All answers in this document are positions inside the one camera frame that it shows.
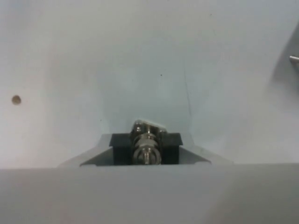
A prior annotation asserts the metal BNC plug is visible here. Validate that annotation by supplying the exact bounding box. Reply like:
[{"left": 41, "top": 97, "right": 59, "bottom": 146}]
[{"left": 131, "top": 135, "right": 164, "bottom": 166}]

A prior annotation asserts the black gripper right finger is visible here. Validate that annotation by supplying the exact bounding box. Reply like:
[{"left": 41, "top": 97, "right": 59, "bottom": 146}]
[{"left": 161, "top": 132, "right": 234, "bottom": 167}]

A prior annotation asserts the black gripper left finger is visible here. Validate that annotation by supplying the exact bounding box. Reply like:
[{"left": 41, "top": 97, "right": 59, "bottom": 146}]
[{"left": 56, "top": 132, "right": 134, "bottom": 168}]

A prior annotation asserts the white task board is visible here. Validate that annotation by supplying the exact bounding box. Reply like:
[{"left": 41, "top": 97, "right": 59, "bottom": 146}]
[{"left": 0, "top": 0, "right": 299, "bottom": 170}]

